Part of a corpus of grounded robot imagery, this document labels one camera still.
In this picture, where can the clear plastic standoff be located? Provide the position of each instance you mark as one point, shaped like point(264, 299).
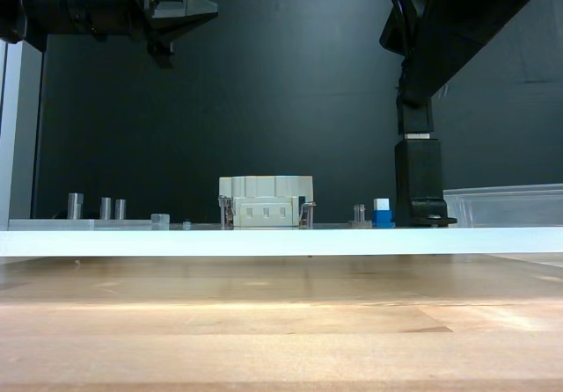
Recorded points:
point(359, 215)

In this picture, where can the tall metal cylinder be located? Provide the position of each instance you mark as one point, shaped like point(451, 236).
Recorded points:
point(75, 206)

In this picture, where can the black USB hub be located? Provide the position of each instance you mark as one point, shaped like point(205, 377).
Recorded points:
point(418, 176)

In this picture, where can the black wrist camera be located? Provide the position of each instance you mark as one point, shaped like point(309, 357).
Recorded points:
point(392, 36)

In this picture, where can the small metal block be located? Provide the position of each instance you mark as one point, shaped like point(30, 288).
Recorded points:
point(160, 221)

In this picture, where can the aluminium bar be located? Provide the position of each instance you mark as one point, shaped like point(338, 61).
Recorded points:
point(66, 224)

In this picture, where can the grey frame post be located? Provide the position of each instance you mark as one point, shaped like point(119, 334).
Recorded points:
point(19, 146)

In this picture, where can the clear plastic tub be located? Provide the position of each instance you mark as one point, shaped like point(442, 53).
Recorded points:
point(506, 207)

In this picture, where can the beige connector base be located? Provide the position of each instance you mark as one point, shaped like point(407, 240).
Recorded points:
point(264, 212)

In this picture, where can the beige connector hood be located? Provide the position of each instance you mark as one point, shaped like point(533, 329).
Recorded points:
point(264, 186)

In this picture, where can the white board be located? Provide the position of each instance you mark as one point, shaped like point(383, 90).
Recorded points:
point(264, 241)

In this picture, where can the blue and white connector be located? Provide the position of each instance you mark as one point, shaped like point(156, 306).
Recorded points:
point(382, 216)

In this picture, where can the short metal cylinder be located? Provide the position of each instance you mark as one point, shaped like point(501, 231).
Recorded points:
point(105, 208)
point(120, 209)

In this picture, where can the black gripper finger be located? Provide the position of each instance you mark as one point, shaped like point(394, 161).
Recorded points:
point(424, 71)
point(198, 9)

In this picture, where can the metal locking clamp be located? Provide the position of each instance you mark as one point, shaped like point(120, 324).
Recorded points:
point(227, 212)
point(307, 214)

